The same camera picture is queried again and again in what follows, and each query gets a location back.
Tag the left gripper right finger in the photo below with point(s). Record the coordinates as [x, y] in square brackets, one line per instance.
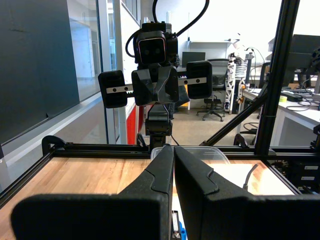
[237, 217]

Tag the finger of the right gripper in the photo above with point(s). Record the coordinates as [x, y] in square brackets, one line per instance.
[143, 87]
[168, 85]

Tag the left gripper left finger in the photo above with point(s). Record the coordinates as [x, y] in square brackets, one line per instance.
[100, 217]

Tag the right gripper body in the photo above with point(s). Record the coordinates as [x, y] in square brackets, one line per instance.
[200, 70]

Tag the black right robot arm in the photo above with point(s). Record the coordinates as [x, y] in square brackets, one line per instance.
[158, 130]

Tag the blue d-sub connector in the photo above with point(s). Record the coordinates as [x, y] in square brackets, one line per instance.
[176, 225]

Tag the dark computer monitor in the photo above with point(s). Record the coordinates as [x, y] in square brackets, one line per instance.
[193, 56]

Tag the black office chair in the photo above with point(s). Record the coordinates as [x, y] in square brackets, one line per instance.
[218, 75]

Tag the white lattice structure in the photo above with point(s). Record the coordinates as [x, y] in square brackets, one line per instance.
[231, 85]

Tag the red cabinet panel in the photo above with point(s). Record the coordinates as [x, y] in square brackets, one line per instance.
[131, 125]

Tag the clear plastic tub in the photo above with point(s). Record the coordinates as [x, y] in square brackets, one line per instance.
[200, 152]

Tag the black control box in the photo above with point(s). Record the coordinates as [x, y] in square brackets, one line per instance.
[307, 172]

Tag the green tape roll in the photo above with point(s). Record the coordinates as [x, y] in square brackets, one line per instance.
[283, 99]

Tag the large dark monitor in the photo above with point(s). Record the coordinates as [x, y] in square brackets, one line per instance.
[305, 50]

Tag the white office desk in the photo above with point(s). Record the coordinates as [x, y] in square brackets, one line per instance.
[300, 115]

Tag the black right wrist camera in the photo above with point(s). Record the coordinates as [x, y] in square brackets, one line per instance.
[151, 48]

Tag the black aluminium frame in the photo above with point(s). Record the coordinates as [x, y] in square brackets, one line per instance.
[100, 147]

